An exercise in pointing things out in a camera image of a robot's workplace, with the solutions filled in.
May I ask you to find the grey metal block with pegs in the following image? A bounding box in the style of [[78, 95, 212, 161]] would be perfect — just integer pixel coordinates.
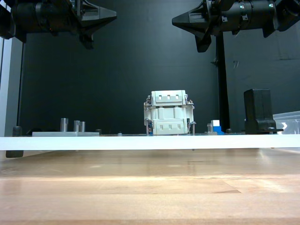
[[32, 118, 100, 137]]

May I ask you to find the black plastic connector housing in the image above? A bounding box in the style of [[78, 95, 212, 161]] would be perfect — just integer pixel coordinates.
[[243, 88, 285, 135]]

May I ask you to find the clear plastic tub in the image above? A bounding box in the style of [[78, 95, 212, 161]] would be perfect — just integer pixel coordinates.
[[273, 111, 300, 135]]

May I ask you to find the small terminal connector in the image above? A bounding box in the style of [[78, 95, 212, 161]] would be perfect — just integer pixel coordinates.
[[207, 120, 223, 135]]

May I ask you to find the beige HAN10E socket base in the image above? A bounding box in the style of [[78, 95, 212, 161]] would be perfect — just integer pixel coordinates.
[[143, 106, 197, 136]]

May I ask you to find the white task board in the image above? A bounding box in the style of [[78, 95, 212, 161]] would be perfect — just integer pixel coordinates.
[[0, 133, 300, 151]]

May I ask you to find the black rubber foot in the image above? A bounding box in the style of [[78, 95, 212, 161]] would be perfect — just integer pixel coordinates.
[[6, 150, 24, 158]]

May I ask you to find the black vertical wall post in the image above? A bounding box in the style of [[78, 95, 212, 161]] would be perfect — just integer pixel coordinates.
[[214, 35, 230, 132]]

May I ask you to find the beige HAN10E connector insert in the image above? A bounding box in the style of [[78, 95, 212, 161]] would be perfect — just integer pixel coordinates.
[[143, 90, 196, 111]]

